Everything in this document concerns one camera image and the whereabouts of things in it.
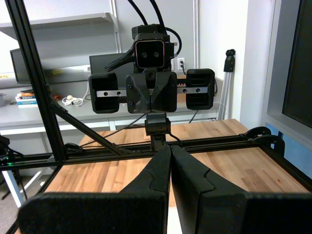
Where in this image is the black table frame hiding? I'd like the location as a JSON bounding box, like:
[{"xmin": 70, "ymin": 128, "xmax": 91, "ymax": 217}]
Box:
[{"xmin": 0, "ymin": 0, "xmax": 312, "ymax": 234}]

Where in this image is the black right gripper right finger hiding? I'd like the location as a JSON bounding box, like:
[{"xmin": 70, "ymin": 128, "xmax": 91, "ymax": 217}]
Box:
[{"xmin": 171, "ymin": 145, "xmax": 312, "ymax": 234}]

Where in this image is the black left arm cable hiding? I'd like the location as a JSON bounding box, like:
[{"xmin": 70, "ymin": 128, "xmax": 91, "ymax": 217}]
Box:
[
  {"xmin": 126, "ymin": 0, "xmax": 183, "ymax": 59},
  {"xmin": 104, "ymin": 47, "xmax": 136, "ymax": 73}
]

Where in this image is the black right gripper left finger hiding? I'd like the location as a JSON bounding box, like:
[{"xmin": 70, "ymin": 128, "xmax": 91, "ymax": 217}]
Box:
[{"xmin": 18, "ymin": 145, "xmax": 171, "ymax": 234}]

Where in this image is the white blue book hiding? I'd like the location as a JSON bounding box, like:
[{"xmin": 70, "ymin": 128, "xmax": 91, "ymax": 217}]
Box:
[{"xmin": 15, "ymin": 92, "xmax": 39, "ymax": 107}]

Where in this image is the grey desk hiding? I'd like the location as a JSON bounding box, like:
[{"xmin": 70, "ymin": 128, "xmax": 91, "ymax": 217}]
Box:
[{"xmin": 0, "ymin": 97, "xmax": 220, "ymax": 139}]

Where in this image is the black computer monitor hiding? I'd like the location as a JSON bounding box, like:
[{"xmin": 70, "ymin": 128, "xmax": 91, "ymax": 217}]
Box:
[
  {"xmin": 89, "ymin": 53, "xmax": 137, "ymax": 74},
  {"xmin": 9, "ymin": 48, "xmax": 34, "ymax": 85}
]

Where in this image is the black aluminium tripod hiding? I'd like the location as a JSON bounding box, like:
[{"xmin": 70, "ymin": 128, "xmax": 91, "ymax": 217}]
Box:
[{"xmin": 217, "ymin": 48, "xmax": 237, "ymax": 120}]

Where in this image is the white taskboard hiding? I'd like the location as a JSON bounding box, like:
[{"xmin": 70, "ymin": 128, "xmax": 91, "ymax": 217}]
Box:
[{"xmin": 167, "ymin": 206, "xmax": 183, "ymax": 234}]

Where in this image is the white coiled cable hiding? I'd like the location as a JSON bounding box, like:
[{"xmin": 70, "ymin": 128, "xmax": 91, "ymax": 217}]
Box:
[{"xmin": 61, "ymin": 94, "xmax": 85, "ymax": 107}]

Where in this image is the grey window frame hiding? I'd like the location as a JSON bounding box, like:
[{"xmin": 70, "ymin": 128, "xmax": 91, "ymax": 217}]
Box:
[{"xmin": 262, "ymin": 0, "xmax": 312, "ymax": 152}]

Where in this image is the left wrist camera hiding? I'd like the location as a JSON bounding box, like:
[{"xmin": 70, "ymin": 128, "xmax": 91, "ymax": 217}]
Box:
[{"xmin": 131, "ymin": 24, "xmax": 173, "ymax": 73}]

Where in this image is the grey wall shelf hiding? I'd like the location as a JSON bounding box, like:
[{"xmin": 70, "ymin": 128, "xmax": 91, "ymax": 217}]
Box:
[{"xmin": 0, "ymin": 12, "xmax": 120, "ymax": 53}]

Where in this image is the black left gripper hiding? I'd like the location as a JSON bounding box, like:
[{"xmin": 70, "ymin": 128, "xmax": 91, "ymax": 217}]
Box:
[{"xmin": 88, "ymin": 69, "xmax": 216, "ymax": 115}]

